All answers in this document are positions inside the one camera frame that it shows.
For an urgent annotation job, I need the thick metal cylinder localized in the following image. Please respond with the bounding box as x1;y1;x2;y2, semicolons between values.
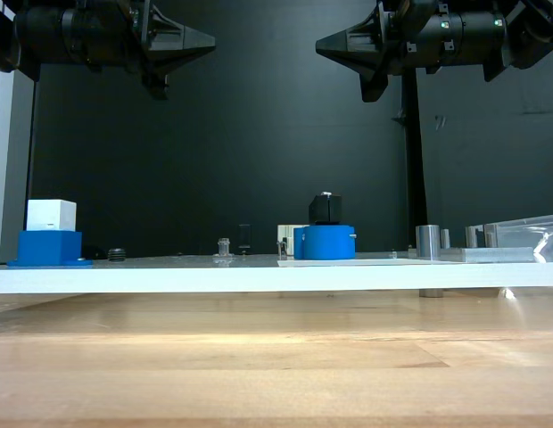
414;225;442;299

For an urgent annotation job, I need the black plug block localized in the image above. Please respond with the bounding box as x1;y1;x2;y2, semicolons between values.
308;191;341;225

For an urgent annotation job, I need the white cube block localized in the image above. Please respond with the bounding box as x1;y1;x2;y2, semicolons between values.
26;199;78;233

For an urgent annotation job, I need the blue round socket base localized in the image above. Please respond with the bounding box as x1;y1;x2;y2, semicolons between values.
293;225;357;260

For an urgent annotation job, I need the white connector housing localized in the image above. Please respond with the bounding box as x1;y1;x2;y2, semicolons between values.
276;225;296;259

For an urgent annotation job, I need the small clear plastic connector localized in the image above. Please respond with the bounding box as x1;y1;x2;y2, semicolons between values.
212;238;235;268

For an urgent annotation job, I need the blue square socket base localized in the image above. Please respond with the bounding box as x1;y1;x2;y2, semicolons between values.
6;230;94;268

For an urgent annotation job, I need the clear plastic tub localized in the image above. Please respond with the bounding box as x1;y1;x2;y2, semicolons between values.
481;215;553;265

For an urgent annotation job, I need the grey metal plate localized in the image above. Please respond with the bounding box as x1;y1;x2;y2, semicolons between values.
408;246;537;265

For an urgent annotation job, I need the white board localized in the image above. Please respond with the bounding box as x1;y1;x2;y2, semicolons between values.
0;254;553;294

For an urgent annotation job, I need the black frame post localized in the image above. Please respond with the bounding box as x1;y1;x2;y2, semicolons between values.
399;70;427;251

